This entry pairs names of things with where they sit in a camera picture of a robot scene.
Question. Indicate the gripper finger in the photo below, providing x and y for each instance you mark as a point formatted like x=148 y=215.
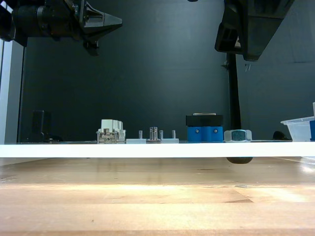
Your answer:
x=263 y=24
x=108 y=23
x=227 y=37

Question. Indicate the silver M12 hex nut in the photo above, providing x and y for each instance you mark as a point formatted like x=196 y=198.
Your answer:
x=237 y=135

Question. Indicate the blue and black connector socket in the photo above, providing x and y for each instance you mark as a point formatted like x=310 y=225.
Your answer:
x=204 y=130

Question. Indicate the small black connector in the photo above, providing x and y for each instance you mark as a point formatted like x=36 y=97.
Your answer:
x=41 y=125

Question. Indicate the beige multi-pin connector housing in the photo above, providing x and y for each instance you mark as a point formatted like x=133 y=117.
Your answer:
x=110 y=130

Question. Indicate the clear plastic tub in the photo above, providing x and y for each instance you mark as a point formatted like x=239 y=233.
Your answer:
x=300 y=130

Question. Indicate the small silver connector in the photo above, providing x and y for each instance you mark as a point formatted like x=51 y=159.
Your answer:
x=153 y=135

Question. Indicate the white plastic board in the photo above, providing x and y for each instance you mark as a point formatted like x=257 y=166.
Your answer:
x=123 y=150

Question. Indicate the black wall post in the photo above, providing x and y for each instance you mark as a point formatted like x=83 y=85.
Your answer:
x=233 y=98

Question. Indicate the silver post screw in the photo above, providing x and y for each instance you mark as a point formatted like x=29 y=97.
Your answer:
x=173 y=134
x=140 y=134
x=161 y=134

